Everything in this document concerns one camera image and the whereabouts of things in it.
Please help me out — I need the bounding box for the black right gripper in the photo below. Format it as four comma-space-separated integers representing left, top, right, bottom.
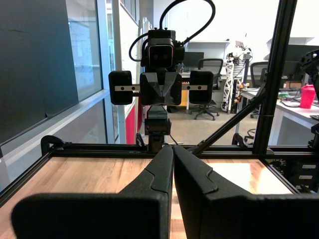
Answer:
109, 66, 214, 106

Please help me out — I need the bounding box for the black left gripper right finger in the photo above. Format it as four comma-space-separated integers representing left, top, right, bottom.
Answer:
173, 145, 319, 239

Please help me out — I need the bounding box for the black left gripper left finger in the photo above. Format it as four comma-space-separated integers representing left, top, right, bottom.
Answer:
11, 144, 174, 239

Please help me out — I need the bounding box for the yellow drawer cabinet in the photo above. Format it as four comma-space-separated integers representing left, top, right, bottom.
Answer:
180, 83, 191, 110

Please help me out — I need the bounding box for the white red partition panel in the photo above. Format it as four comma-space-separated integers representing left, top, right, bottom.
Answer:
119, 0, 144, 145

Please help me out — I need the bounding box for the small black monitor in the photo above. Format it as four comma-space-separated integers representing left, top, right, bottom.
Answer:
184, 51, 205, 68

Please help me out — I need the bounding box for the white lattice stand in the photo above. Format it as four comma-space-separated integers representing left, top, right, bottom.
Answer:
221, 58, 246, 114

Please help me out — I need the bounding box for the white desk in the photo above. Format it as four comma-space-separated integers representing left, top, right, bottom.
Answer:
270, 98, 319, 147

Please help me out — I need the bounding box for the red plastic container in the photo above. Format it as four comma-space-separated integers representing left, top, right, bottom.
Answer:
300, 84, 317, 109

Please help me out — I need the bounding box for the wide black monitor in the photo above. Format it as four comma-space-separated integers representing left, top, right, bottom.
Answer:
268, 44, 319, 78

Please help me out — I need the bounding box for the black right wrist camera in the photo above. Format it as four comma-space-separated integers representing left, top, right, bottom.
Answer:
147, 29, 176, 68

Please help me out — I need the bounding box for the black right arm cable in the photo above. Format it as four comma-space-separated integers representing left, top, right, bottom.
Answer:
129, 0, 216, 62

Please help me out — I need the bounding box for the black metal frame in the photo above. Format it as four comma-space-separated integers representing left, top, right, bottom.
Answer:
0, 0, 319, 207

